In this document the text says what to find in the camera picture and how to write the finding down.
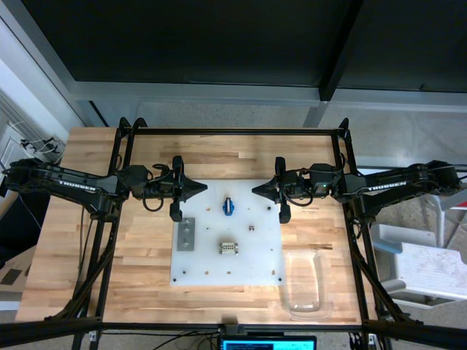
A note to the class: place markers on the black camera bracket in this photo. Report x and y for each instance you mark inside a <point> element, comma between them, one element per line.
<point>230,328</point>

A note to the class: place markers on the blue lit screen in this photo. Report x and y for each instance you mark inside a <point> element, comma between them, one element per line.
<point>266,344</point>

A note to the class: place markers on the brown cardboard box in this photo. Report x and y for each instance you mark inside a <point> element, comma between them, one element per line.
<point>14,262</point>

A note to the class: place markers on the beige connector housing base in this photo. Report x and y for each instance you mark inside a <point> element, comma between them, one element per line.
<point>228,254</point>

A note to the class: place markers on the blue plastic holder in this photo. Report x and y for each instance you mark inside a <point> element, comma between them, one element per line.
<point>223,209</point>

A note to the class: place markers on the clear plastic tub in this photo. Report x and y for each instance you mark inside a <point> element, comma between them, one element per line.
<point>306,284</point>

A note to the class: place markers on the beige HAN10-E connector insert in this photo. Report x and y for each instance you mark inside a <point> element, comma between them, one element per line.
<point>228,248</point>

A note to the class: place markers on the red and white chair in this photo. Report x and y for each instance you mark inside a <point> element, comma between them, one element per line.
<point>456,200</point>

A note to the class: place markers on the white step stool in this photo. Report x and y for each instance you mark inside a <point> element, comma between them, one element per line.
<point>427,270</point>

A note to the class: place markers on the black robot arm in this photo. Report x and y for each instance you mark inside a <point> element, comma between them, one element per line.
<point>73,182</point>
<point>386,186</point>

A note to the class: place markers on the grey metal plate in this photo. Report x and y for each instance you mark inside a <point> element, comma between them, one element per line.
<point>181,246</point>

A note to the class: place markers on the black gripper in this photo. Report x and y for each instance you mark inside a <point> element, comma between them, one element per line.
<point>177,189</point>
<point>282,189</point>

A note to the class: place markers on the black metal frame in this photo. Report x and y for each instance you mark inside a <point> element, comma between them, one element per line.
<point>233,132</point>

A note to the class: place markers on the white plastic board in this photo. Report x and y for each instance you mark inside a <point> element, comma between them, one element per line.
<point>219,270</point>

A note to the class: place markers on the black wall beam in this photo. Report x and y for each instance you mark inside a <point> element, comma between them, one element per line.
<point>341,47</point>

